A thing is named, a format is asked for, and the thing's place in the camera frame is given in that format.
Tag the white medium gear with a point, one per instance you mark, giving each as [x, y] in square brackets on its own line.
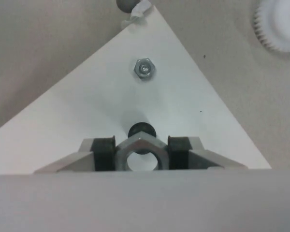
[278, 26]

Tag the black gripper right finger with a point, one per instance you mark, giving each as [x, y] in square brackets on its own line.
[180, 154]

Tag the white task board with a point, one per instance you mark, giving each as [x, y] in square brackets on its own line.
[111, 96]

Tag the metal hex bolt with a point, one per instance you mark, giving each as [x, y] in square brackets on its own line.
[140, 143]

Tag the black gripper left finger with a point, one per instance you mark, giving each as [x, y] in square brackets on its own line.
[102, 154]

